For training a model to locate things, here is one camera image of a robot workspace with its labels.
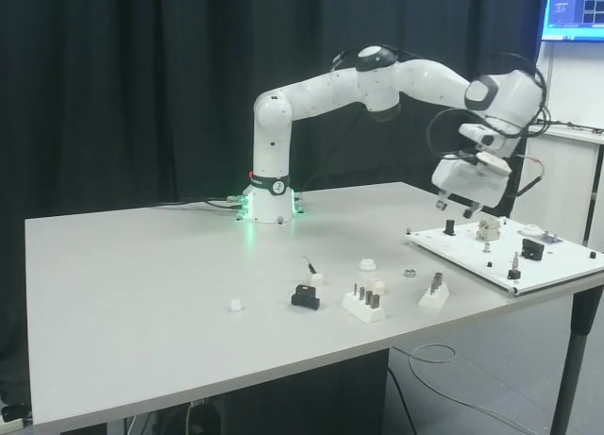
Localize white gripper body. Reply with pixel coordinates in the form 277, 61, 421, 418
431, 156, 510, 209

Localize white stepped peg holder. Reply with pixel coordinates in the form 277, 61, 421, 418
418, 285, 450, 310

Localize white task board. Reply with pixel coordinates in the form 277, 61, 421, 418
403, 215, 604, 297

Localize white cabinet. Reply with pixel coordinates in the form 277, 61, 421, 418
507, 126, 604, 248

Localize black D-SUB plug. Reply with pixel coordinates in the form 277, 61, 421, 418
290, 285, 324, 312

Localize black table leg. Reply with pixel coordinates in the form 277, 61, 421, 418
550, 291, 604, 435

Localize blue screen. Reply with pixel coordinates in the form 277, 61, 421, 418
540, 0, 604, 42

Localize black curtain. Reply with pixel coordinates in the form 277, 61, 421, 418
0, 0, 545, 410

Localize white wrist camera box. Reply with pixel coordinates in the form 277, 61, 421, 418
459, 122, 495, 149

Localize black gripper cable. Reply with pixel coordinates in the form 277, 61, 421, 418
426, 106, 478, 161

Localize grey floor cable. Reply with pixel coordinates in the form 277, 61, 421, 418
407, 343, 561, 435

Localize black base cables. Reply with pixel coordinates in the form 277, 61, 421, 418
158, 196, 247, 211

